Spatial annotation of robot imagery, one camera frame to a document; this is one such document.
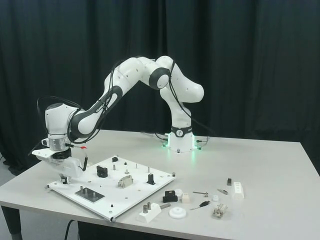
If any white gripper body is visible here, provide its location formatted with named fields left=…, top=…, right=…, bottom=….
left=35, top=154, right=83, bottom=179

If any thin black rod red tag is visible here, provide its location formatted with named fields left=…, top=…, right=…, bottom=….
left=79, top=146, right=89, bottom=172

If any white task board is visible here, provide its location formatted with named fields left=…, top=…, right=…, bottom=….
left=44, top=155, right=177, bottom=222

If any dark table leg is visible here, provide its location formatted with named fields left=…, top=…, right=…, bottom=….
left=1, top=206, right=22, bottom=240

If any white peg holder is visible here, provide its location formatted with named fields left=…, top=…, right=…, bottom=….
left=135, top=202, right=162, bottom=223

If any black D-SUB plug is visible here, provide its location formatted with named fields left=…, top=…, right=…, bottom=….
left=162, top=189, right=179, bottom=203

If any white large gear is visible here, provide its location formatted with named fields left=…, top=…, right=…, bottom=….
left=168, top=207, right=188, bottom=220

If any beige waterproof plug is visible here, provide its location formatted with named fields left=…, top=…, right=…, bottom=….
left=211, top=202, right=227, bottom=216

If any white holder with holes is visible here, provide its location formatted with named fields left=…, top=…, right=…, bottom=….
left=231, top=181, right=245, bottom=200

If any black curtain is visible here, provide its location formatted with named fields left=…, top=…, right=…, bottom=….
left=0, top=0, right=320, bottom=166

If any black base cable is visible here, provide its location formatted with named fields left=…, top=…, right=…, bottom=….
left=139, top=131, right=169, bottom=141

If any black plug with cable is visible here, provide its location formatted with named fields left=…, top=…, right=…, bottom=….
left=189, top=201, right=210, bottom=211

